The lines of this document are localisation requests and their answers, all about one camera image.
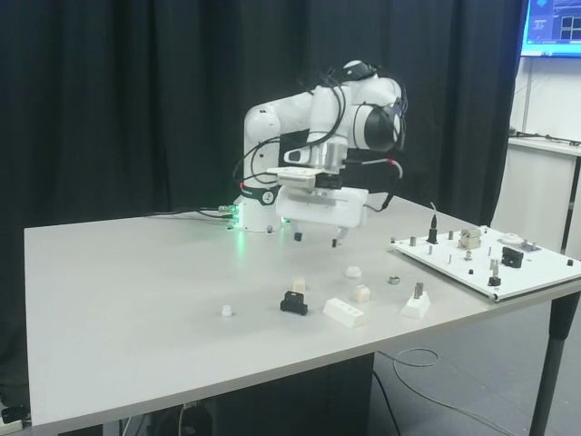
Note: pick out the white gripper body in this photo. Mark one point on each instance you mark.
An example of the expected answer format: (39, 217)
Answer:
(322, 206)

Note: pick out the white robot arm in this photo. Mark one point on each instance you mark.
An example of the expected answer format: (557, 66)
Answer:
(263, 150)

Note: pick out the black D-SUB plug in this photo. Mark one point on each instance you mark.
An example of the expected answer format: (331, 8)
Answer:
(295, 303)

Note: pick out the white cube holder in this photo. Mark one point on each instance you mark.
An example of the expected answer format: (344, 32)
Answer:
(298, 284)
(361, 293)

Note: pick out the metal bolt nut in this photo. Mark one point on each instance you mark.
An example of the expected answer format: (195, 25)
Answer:
(394, 280)

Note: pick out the long white holder with holes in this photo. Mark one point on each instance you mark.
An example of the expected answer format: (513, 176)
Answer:
(345, 312)

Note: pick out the metal square peg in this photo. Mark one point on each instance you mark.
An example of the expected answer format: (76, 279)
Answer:
(418, 289)

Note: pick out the white small gear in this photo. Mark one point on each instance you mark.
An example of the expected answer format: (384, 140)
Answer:
(227, 312)

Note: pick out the white peg holder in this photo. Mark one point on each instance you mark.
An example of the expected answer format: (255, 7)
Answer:
(415, 309)

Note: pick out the grey waterproof plug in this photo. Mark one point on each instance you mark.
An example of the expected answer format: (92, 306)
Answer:
(468, 239)

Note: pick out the metal BNC plug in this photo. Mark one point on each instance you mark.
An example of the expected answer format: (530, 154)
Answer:
(467, 257)

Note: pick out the white large gear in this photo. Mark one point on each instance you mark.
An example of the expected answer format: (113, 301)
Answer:
(512, 239)

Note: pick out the white task board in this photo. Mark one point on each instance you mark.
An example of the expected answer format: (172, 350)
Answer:
(535, 281)

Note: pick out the white cabinet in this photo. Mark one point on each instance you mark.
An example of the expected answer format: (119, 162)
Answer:
(544, 191)

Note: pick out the black curtain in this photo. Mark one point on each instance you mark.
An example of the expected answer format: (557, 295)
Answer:
(136, 91)

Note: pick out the black table leg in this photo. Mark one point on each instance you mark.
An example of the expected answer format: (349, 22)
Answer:
(554, 354)

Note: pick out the blue screen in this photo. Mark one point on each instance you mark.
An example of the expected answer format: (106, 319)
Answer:
(551, 27)

